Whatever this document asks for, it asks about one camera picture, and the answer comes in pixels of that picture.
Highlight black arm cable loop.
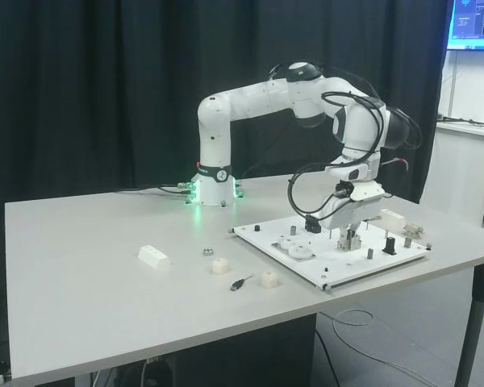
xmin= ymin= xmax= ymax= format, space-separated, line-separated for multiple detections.
xmin=320 ymin=91 xmax=390 ymax=163

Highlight blue screen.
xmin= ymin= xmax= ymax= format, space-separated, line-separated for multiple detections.
xmin=446 ymin=0 xmax=484 ymax=52

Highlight grey floor cable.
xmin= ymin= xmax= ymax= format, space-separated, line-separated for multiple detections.
xmin=319 ymin=308 xmax=484 ymax=387

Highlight black USB plug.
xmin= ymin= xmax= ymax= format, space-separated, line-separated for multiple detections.
xmin=230 ymin=273 xmax=254 ymax=293

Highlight black base cables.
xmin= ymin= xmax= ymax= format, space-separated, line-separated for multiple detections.
xmin=119 ymin=183 xmax=197 ymax=197

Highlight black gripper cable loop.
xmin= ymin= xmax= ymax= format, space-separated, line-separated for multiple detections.
xmin=286 ymin=160 xmax=350 ymax=222

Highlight black curtain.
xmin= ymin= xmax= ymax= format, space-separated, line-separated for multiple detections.
xmin=0 ymin=0 xmax=457 ymax=366

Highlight white task board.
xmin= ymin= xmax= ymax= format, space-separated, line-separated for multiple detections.
xmin=227 ymin=213 xmax=433 ymax=291

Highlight black table leg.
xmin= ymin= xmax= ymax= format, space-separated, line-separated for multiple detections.
xmin=454 ymin=261 xmax=484 ymax=387

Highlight long white peg holder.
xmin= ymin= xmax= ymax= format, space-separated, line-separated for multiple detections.
xmin=137 ymin=243 xmax=173 ymax=273
xmin=378 ymin=209 xmax=407 ymax=229

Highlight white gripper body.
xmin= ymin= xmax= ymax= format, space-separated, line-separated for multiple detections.
xmin=320 ymin=196 xmax=373 ymax=231

